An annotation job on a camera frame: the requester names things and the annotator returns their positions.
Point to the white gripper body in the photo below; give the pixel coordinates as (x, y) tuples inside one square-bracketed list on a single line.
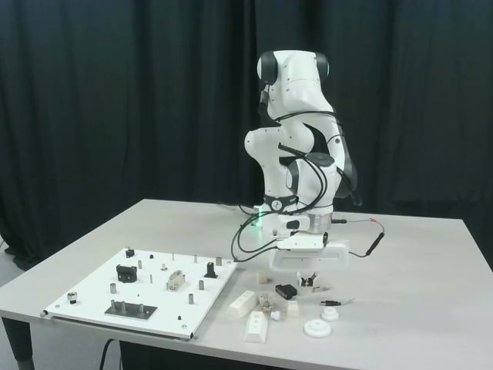
[(335, 258)]

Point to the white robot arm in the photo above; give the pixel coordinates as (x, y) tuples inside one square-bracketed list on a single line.
[(300, 96)]

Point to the metal peg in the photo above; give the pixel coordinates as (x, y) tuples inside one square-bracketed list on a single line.
[(318, 289)]

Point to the small white holder cube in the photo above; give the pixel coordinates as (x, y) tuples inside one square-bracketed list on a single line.
[(262, 278), (292, 308)]

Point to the white medium gear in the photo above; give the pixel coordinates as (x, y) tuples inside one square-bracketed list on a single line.
[(330, 315)]

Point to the white small gear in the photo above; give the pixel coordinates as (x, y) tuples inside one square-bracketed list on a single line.
[(274, 315)]

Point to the white large gear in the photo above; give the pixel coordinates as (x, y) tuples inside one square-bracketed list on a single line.
[(316, 328)]

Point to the white holder block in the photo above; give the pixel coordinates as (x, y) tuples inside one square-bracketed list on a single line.
[(242, 303), (257, 327)]

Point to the grey table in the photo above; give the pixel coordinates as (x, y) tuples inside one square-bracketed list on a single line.
[(385, 308)]

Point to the white task board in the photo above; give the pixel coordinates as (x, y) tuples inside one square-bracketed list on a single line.
[(146, 300)]

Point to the black curtain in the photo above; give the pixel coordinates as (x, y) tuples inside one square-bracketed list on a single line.
[(115, 96)]

